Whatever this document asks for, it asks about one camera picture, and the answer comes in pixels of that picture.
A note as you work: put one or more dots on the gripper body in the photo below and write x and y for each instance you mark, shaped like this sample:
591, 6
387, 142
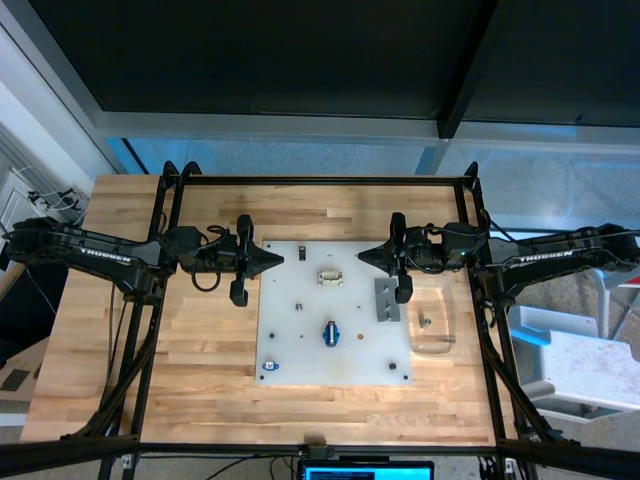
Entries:
400, 257
242, 257

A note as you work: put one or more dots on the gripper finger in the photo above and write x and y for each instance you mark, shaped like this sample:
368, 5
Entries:
260, 265
382, 264
260, 253
382, 251

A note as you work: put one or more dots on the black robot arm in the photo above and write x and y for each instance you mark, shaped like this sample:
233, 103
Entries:
545, 257
100, 252

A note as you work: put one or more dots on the white taskboard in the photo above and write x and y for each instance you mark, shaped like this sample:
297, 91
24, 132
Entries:
300, 370

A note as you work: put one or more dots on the small black socket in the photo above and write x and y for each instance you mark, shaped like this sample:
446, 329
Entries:
302, 253

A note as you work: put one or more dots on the grey plate with pegs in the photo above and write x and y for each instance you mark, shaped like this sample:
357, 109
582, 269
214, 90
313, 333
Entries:
382, 312

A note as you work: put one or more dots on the beige multi-pin connector housing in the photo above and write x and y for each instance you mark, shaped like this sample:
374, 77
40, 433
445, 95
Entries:
331, 278

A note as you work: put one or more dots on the clear plastic tub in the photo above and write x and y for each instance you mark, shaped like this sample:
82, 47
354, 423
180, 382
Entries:
445, 305

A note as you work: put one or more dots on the blue square base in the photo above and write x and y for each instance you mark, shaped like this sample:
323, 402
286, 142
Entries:
276, 367

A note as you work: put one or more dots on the laptop screen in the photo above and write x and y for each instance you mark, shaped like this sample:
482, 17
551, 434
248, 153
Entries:
365, 472

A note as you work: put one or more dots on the white step stool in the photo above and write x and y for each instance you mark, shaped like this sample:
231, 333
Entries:
590, 365

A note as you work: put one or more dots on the cardboard box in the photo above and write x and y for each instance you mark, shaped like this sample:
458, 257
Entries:
30, 360

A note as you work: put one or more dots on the blue connector mount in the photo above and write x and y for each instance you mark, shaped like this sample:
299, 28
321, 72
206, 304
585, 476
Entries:
324, 334

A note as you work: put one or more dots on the black metal frame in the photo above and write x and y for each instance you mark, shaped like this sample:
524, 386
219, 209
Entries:
320, 180

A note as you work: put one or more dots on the black wall post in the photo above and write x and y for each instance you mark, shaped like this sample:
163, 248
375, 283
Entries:
465, 75

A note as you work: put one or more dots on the grey metal chair frame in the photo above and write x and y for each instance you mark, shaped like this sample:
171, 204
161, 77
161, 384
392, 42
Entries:
603, 305

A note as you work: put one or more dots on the white corner bracket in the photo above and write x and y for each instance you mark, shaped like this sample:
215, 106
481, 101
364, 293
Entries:
510, 465
127, 461

